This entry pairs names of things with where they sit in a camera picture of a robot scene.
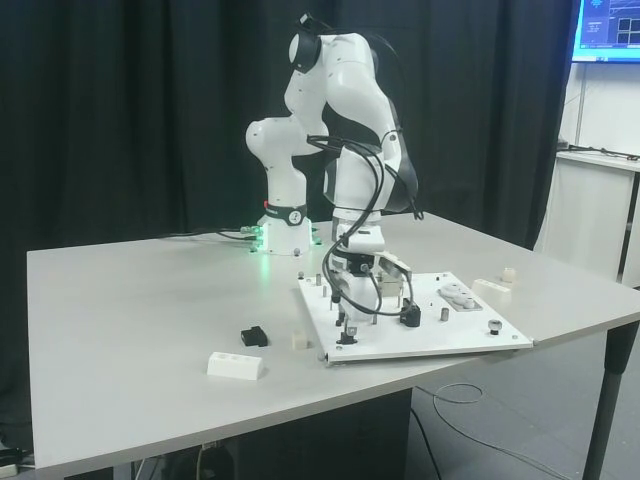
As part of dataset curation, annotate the black plug on board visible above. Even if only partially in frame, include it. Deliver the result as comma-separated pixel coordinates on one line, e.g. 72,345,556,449
399,297,423,329

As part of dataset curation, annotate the black D-SUB plug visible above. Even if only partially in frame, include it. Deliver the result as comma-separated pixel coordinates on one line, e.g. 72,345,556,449
238,325,269,348

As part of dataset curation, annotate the blue screen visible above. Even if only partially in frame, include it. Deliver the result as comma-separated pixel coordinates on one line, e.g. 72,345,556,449
571,0,640,65

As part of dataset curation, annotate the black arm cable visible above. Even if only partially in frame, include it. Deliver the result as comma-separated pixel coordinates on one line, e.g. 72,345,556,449
305,133,427,321

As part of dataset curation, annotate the white holder with holes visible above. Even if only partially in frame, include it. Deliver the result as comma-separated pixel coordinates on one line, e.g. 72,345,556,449
206,351,268,383

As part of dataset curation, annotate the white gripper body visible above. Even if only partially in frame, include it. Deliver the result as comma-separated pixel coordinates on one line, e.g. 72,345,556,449
342,276,382,322

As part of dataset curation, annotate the black curtain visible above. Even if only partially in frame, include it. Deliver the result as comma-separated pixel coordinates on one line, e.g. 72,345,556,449
0,0,584,456

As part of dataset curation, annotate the white task board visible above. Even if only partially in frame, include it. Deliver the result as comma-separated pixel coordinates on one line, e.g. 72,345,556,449
297,270,535,366

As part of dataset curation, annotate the black table leg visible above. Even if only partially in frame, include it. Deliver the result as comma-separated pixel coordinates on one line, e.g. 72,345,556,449
583,323,637,480

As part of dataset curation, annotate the white cabinet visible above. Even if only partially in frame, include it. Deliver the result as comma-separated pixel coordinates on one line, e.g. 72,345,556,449
535,148,640,290

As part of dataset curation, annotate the grey floor cable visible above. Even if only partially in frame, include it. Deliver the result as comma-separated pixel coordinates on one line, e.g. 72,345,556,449
431,382,506,454

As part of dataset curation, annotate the white wedge holder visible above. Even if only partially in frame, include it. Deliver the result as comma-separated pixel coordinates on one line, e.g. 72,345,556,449
471,277,513,303

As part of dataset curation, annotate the black floor cable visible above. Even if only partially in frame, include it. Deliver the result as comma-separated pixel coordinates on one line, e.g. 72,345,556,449
409,405,454,480

